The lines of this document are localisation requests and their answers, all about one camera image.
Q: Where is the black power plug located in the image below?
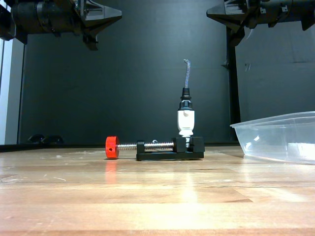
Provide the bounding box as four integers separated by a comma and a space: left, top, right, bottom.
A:
178, 59, 194, 112

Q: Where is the clear plastic tub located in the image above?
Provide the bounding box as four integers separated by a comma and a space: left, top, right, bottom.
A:
230, 111, 315, 166

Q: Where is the black clamp with orange knob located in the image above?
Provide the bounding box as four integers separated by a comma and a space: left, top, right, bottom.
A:
105, 136, 206, 162

